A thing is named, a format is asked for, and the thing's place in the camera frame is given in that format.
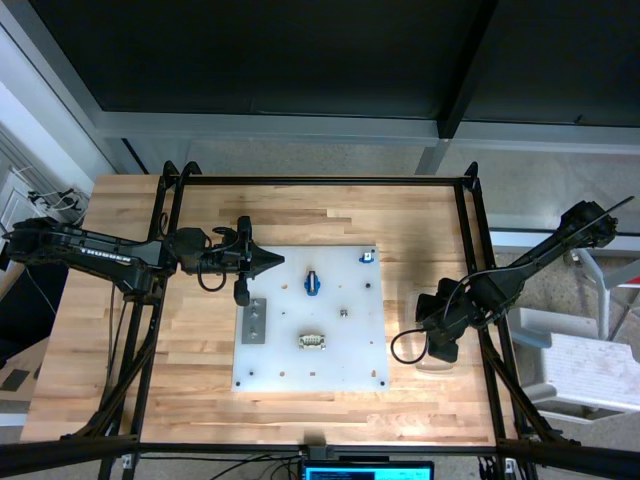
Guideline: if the black metal frame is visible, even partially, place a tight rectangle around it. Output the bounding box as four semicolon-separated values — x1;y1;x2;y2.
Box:
0;159;640;480

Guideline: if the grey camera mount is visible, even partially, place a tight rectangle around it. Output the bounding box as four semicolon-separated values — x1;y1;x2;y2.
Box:
301;433;333;460

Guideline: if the white plastic board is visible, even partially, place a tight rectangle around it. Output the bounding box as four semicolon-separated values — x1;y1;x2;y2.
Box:
230;244;391;392

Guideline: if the cardboard box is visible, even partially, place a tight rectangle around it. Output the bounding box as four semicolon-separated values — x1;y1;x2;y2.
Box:
0;335;52;402

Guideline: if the grey metal plate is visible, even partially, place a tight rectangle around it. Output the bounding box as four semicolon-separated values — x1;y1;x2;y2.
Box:
241;297;268;346

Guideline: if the clear plastic tub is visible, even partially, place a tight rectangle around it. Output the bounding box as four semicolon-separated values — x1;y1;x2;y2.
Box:
405;290;461;375

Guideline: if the black upright post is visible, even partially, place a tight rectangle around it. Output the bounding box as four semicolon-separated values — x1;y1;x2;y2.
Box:
437;0;499;140

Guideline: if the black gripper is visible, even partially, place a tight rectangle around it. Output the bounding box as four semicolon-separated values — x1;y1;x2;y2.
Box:
218;215;285;308
416;279;476;365

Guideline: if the blue clamp with silver bar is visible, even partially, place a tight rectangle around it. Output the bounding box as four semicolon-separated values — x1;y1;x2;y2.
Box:
301;269;324;298

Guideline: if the white metal chair frame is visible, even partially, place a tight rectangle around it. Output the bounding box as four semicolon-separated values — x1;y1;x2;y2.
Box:
569;247;614;341

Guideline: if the power strip with plugs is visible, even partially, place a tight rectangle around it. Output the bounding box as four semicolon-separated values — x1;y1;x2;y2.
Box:
24;185;87;214

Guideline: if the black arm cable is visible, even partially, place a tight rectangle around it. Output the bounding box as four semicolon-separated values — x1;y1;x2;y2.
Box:
197;267;227;293
390;326;432;367

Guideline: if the grey aluminium backdrop frame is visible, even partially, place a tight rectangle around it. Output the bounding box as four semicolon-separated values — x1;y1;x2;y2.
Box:
0;0;640;176

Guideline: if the white step stool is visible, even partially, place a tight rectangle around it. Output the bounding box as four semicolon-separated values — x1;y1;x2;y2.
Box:
509;304;640;425

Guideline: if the blue-edged screen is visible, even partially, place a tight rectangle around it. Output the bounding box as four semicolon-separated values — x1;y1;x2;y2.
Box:
298;460;436;480

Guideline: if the black box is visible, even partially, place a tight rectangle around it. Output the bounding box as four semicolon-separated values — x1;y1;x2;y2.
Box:
0;259;69;361

